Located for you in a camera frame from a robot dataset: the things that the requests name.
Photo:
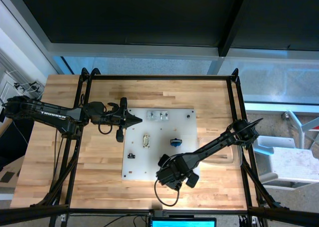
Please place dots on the clear plastic tub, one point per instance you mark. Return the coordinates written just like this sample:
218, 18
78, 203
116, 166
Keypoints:
224, 159

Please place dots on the white plastic stool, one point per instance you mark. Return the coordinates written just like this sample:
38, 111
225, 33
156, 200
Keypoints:
294, 162

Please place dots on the white board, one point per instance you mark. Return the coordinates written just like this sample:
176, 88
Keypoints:
149, 167

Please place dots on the small black clamp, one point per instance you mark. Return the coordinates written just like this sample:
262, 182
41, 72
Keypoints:
131, 156

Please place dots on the black table-level camera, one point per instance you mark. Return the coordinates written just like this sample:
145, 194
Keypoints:
158, 213

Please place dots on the grey connector housing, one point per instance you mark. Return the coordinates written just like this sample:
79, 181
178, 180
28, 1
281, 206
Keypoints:
146, 141

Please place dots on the silver block with threaded studs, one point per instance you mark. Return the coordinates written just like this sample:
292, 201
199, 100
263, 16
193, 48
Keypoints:
157, 117

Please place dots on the black metal frame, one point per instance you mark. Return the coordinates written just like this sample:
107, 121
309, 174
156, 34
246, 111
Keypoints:
30, 213

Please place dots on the grey metal chair frame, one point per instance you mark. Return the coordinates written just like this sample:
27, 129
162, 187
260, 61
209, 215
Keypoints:
302, 137

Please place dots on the brown cardboard box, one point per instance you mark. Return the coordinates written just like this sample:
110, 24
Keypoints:
12, 167

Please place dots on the bundle of black plugs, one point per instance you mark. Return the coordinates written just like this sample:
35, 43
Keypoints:
18, 86

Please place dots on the blue screen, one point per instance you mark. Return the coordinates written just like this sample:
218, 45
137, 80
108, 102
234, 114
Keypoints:
182, 223

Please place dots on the black wall post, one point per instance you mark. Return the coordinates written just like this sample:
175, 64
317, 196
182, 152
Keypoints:
233, 25

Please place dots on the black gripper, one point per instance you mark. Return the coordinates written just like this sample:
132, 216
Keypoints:
172, 175
117, 116

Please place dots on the white corner bracket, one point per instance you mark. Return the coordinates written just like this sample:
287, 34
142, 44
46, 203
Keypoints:
63, 217
254, 219

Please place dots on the blue and black connector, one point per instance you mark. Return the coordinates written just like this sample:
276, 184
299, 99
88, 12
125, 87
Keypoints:
175, 142

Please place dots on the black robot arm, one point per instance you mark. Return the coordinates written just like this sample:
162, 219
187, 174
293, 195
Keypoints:
214, 144
54, 114

